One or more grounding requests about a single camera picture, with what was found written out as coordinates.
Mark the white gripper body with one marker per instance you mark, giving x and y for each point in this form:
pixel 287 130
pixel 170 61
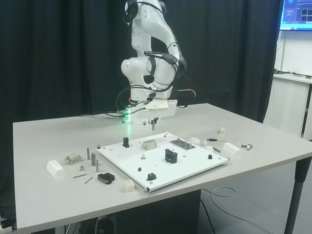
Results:
pixel 163 111

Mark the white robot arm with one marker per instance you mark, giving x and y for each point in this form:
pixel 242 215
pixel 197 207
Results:
pixel 141 39

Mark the thick metal square peg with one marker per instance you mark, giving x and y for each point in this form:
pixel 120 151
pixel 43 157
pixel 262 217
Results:
pixel 93 159

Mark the short metal round peg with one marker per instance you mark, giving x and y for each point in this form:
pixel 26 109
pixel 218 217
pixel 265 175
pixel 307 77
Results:
pixel 97 165

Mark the thin tall metal peg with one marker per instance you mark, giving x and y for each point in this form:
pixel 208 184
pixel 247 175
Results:
pixel 87 153

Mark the white peg holder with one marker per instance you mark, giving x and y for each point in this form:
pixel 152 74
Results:
pixel 232 148
pixel 56 168

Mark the white large gear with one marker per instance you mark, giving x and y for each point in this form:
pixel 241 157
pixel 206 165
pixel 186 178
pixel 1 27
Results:
pixel 194 140

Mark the white task board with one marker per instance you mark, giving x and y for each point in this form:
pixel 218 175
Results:
pixel 161 168

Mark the white medium gear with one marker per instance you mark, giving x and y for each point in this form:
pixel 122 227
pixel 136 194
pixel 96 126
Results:
pixel 206 142

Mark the small white cube holder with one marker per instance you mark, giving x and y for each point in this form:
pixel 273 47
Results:
pixel 129 186
pixel 221 130

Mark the black D-SUB plug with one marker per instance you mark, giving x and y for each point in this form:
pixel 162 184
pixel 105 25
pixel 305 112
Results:
pixel 106 178

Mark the metal BNC plug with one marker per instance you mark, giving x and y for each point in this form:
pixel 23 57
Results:
pixel 82 168

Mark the grey waterproof plug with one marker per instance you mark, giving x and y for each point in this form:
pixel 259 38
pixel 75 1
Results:
pixel 70 158

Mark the metal USB plug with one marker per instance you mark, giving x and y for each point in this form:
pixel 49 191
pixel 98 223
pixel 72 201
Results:
pixel 246 146

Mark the black box under table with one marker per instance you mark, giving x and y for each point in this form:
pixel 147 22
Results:
pixel 158 214

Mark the black curtains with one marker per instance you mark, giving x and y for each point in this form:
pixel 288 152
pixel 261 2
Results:
pixel 61 61

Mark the white cabinet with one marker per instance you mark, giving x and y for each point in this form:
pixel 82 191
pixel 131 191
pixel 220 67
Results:
pixel 287 107

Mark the dark table leg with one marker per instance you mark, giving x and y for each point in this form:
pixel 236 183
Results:
pixel 298 190

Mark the blue screen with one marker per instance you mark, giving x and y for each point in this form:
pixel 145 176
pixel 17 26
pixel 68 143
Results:
pixel 296 14

